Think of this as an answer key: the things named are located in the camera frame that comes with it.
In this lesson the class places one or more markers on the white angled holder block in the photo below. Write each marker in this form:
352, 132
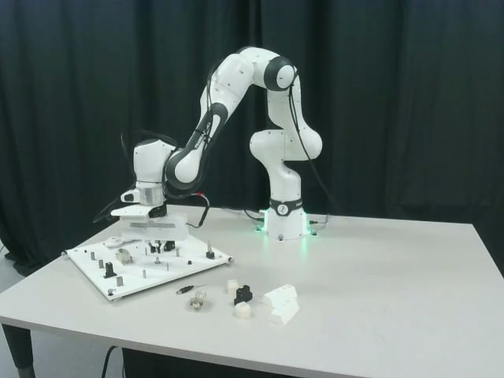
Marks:
284, 312
280, 294

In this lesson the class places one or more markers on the plug in black holder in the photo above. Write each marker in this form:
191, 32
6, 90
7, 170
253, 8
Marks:
210, 252

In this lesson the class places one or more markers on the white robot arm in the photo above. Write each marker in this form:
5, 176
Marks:
283, 173

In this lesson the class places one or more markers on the black plug on board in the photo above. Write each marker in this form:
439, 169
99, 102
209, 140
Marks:
109, 270

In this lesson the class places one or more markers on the black curtain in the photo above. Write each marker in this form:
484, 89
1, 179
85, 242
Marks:
393, 98

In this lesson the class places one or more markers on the dark table leg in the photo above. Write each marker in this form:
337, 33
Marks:
17, 350

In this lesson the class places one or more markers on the white large gear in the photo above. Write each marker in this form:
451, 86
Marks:
113, 242

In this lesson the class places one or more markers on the white task board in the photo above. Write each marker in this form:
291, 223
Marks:
134, 281

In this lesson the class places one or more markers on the small white holder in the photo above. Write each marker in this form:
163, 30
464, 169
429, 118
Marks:
232, 286
243, 312

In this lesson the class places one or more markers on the black D-SUB plug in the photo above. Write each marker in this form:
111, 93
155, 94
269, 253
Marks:
242, 295

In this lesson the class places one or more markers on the metal BNC plug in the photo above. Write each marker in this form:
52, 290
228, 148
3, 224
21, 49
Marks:
160, 249

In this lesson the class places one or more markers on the clear Ethernet plug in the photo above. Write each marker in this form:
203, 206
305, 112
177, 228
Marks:
198, 301

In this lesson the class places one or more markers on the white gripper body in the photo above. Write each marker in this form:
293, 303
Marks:
153, 232

